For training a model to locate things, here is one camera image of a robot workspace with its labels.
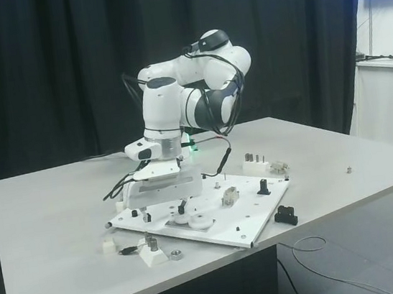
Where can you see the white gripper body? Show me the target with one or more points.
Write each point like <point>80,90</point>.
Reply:
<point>173,191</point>

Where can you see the white medium gear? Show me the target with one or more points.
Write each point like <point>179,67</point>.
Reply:
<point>181,221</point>

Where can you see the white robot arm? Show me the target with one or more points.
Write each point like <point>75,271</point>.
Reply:
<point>160,108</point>

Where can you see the white small gear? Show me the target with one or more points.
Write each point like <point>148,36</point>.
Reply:
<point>172,217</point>

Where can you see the white large gear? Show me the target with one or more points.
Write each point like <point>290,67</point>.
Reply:
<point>202,220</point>

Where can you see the metal round peg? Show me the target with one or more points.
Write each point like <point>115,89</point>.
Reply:
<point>154,245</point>
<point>147,241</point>

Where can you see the flat white mounting plate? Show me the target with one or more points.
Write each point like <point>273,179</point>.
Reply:
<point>159,168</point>

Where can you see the white round peg holder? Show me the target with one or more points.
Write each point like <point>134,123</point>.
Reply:
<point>153,259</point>

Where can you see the metal hex nut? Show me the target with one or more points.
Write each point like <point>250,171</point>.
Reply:
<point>172,256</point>

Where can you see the small white holder block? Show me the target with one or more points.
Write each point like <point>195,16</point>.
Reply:
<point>109,247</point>

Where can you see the white task board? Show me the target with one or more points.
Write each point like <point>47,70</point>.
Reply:
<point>228,222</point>

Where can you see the metal square peg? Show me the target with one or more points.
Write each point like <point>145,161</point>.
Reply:
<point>248,158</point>

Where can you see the white square peg holder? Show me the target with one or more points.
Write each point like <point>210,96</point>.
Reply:
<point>253,167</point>

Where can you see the thin metal peg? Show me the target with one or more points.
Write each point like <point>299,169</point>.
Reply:
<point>258,158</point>

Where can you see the black plug block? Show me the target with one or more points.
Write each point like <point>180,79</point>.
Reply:
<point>285,215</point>

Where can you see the metal D-SUB plug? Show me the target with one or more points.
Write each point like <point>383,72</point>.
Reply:
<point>279,167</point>

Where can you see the black curtains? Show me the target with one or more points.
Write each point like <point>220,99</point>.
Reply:
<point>62,63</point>

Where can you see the white cabinet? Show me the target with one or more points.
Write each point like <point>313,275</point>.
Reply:
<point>383,104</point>

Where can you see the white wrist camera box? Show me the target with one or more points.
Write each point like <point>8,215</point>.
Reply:
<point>139,149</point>

